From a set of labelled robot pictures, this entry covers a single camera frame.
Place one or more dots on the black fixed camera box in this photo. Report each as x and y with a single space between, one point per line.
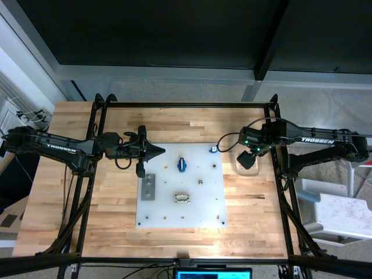
184 261

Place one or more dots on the small blue white socket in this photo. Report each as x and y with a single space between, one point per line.
213 150

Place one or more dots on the white plastic step stool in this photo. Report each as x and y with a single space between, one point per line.
343 215

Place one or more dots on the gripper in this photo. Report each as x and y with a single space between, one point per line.
141 151
263 150

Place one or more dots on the grey metal plate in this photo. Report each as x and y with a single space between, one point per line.
144 181

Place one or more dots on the blue clamp connector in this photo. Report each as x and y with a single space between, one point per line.
178 167

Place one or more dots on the clear plastic tub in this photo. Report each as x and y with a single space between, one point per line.
257 166

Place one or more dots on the black aluminium frame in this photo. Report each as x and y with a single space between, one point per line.
186 105

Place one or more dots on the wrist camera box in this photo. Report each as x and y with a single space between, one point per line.
246 160

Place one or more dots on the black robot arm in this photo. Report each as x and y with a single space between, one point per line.
58 146
316 141

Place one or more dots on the grey metal stand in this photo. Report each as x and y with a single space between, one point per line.
350 177

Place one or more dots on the screen with blue edge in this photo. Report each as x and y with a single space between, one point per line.
212 274

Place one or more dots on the white mounting board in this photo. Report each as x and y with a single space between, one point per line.
174 212

